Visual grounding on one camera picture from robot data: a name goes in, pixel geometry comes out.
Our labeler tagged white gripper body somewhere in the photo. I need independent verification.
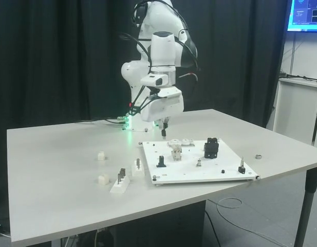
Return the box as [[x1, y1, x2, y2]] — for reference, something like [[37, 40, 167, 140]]
[[140, 94, 185, 123]]

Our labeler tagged black D-SUB plug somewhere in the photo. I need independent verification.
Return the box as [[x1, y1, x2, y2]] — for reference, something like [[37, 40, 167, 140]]
[[203, 137, 220, 159]]

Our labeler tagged white single-peg holder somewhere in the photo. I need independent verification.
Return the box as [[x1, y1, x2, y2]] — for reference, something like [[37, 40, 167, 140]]
[[131, 164, 144, 177]]

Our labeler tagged white task board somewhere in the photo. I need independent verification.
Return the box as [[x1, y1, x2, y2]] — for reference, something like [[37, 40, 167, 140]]
[[138, 139, 262, 186]]

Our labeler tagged white two-peg holder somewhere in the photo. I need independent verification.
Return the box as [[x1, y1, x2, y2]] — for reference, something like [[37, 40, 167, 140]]
[[109, 176, 131, 193]]

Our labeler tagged white cabinet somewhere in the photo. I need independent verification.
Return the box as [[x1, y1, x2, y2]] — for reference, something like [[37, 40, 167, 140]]
[[272, 77, 317, 149]]

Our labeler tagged black curtain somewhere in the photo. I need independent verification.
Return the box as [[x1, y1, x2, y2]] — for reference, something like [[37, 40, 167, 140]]
[[0, 0, 288, 227]]

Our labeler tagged black table leg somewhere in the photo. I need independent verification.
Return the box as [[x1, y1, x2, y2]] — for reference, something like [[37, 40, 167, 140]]
[[294, 164, 317, 247]]

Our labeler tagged blue screen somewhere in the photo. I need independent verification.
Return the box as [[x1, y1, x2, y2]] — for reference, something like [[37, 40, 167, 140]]
[[286, 0, 317, 33]]

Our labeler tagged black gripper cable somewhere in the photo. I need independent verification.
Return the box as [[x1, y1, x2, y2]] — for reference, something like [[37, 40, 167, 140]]
[[129, 89, 159, 115]]

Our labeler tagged black table cable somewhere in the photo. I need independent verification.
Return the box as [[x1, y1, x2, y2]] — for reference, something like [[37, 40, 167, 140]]
[[80, 117, 128, 125]]

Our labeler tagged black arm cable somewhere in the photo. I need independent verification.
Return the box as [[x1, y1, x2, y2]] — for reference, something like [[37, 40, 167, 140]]
[[119, 0, 200, 78]]

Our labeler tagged black floor cable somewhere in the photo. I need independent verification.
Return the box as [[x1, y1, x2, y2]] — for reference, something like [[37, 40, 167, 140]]
[[205, 205, 222, 247]]

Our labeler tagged grey floor cable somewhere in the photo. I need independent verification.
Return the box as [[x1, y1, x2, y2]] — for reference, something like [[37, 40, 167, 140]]
[[216, 197, 297, 247]]

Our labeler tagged black cable on cabinet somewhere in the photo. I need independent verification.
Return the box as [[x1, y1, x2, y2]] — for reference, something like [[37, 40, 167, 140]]
[[278, 73, 317, 83]]

